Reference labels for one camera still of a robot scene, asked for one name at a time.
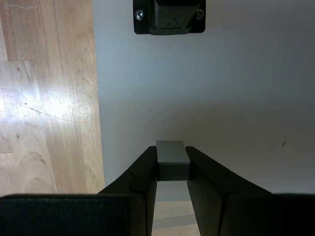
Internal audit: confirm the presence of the white taskboard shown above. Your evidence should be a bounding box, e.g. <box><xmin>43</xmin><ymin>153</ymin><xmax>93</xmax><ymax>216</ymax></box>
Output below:
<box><xmin>92</xmin><ymin>0</ymin><xmax>315</xmax><ymax>204</ymax></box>

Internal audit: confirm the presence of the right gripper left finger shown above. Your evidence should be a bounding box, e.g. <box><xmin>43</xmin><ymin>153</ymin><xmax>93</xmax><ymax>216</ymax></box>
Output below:
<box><xmin>0</xmin><ymin>146</ymin><xmax>158</xmax><ymax>236</ymax></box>

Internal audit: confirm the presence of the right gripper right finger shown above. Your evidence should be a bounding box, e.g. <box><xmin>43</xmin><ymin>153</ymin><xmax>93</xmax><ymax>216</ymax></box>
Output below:
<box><xmin>186</xmin><ymin>146</ymin><xmax>315</xmax><ymax>236</ymax></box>

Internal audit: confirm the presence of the black socket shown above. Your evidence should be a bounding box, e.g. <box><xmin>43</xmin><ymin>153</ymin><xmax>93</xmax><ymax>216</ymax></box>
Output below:
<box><xmin>132</xmin><ymin>0</ymin><xmax>207</xmax><ymax>36</ymax></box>

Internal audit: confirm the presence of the grey metal bar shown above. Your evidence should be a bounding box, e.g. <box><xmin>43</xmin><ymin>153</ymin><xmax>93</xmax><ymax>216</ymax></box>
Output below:
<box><xmin>155</xmin><ymin>140</ymin><xmax>192</xmax><ymax>182</ymax></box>

